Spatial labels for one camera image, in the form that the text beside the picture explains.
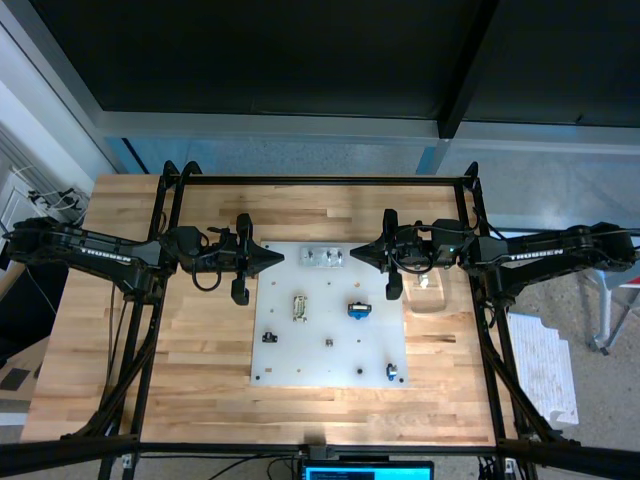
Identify black table-level camera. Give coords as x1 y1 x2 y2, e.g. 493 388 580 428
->
303 438 336 460

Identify large black box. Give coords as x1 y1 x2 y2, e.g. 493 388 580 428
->
0 263 57 362

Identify black power plugs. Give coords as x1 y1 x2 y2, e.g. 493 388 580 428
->
27 187 85 214

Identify laptop screen with blue edge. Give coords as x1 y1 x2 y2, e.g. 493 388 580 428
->
298 460 435 480

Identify black metal frame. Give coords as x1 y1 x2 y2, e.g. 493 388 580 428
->
0 159 640 480

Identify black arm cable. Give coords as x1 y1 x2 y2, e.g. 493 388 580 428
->
191 268 225 293

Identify grey metal chair frame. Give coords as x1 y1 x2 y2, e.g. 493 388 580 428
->
574 269 640 357

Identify flat cardboard box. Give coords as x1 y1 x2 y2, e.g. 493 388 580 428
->
0 333 51 401

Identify grey aluminium partition frame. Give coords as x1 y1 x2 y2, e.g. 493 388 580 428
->
0 0 640 177

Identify white foam sheet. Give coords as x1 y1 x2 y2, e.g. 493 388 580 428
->
506 310 581 427

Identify white task board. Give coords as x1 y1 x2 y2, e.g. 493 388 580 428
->
248 241 411 390

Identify clear plastic tub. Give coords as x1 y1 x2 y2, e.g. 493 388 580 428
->
401 267 450 317

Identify black wall post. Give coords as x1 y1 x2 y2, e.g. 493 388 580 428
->
437 0 501 140

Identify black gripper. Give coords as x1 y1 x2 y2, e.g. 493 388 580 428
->
204 212 286 307
349 208 433 303

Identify blue and black connector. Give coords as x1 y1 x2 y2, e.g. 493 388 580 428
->
345 299 374 321

